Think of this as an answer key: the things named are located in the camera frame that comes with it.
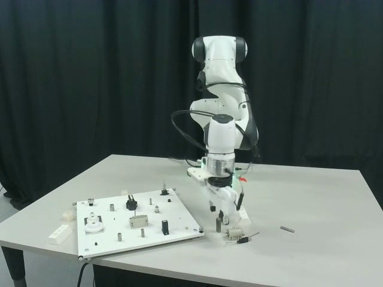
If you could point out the beige D-SUB plug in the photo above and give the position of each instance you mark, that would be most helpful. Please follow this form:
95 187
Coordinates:
233 233

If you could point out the white large gear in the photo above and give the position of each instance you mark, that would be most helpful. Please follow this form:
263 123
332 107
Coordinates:
93 229

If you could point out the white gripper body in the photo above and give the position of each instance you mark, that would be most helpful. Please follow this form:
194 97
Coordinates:
225 198

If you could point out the white peg holder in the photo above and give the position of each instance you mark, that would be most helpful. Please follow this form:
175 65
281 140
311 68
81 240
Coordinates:
244 217

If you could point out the metal bolt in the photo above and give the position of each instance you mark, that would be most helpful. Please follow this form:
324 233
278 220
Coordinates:
156 209

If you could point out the metal square peg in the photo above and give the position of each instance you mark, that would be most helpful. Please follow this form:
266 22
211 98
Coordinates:
218 224
142 232

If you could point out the white medium gear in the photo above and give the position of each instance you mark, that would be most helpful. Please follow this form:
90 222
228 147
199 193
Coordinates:
94 221

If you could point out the white holder with holes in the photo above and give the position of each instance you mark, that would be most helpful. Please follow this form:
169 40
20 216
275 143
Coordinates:
60 234

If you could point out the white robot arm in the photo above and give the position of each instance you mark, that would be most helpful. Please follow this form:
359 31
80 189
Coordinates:
218 134

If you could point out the metal BNC plug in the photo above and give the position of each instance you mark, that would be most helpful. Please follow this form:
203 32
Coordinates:
90 202

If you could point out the thin black rod red tag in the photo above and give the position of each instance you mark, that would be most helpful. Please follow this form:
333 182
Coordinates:
240 199

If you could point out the black table leg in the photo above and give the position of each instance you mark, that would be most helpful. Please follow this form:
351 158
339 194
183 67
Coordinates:
13 264

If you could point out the small metal peg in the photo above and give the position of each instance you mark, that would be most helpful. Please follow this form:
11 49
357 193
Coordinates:
287 229

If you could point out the white task board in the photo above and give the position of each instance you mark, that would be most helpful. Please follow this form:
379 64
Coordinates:
140 245

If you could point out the black curtain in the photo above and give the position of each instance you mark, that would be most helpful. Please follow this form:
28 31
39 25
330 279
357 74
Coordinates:
89 89

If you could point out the small white block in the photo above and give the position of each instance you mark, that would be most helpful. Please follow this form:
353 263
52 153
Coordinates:
68 216

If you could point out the white small gear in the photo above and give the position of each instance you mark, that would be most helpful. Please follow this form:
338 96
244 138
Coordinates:
92 214

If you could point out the black waterproof plug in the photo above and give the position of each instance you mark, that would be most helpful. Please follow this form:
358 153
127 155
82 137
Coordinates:
164 190

